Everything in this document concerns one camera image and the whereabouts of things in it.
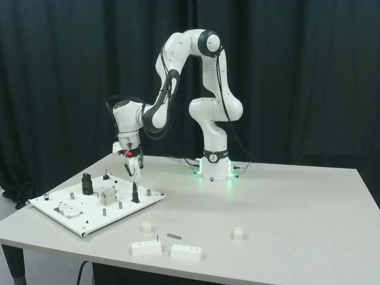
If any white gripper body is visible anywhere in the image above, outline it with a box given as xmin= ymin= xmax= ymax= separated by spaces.
xmin=127 ymin=154 xmax=145 ymax=176

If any white long peg holder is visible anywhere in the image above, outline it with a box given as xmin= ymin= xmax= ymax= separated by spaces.
xmin=170 ymin=244 xmax=204 ymax=260
xmin=131 ymin=240 xmax=163 ymax=256

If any black rod with red tag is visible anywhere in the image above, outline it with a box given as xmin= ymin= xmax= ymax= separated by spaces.
xmin=120 ymin=150 xmax=133 ymax=176

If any black waterproof plug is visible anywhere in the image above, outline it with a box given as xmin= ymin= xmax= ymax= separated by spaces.
xmin=131 ymin=182 xmax=141 ymax=204

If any silver connector block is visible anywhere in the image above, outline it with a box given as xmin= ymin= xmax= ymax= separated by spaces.
xmin=100 ymin=186 xmax=118 ymax=206

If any black D-SUB plug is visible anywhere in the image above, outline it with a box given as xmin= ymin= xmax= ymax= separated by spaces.
xmin=80 ymin=172 xmax=94 ymax=197

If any white task board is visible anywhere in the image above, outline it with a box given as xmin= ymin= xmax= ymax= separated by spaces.
xmin=26 ymin=177 xmax=166 ymax=238

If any black curtain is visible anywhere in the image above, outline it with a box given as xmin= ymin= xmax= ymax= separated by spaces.
xmin=0 ymin=0 xmax=380 ymax=210

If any dark table leg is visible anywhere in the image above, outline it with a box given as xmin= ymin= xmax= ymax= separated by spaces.
xmin=0 ymin=243 xmax=25 ymax=285

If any black base cable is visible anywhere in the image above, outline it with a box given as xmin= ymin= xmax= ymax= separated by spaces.
xmin=181 ymin=156 xmax=203 ymax=167
xmin=232 ymin=161 xmax=253 ymax=176

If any black forearm cable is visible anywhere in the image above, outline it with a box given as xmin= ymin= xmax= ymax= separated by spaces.
xmin=105 ymin=44 xmax=179 ymax=140

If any black floor cable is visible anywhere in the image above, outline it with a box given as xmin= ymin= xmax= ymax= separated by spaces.
xmin=77 ymin=260 xmax=93 ymax=285

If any black upper arm cable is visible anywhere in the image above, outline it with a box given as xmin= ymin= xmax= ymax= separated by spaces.
xmin=215 ymin=44 xmax=239 ymax=169

